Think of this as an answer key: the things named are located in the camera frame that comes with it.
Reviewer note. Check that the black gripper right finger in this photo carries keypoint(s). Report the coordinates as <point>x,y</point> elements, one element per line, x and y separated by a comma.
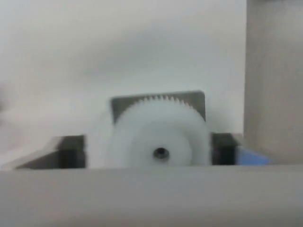
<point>223,150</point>

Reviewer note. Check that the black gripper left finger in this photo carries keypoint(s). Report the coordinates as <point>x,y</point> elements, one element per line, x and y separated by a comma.
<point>71,152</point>

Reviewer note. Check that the white large gear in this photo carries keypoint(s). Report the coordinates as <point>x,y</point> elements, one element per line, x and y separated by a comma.
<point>154,132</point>

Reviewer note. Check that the white task board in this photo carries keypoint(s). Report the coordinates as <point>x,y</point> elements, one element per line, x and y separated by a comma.
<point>71,71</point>

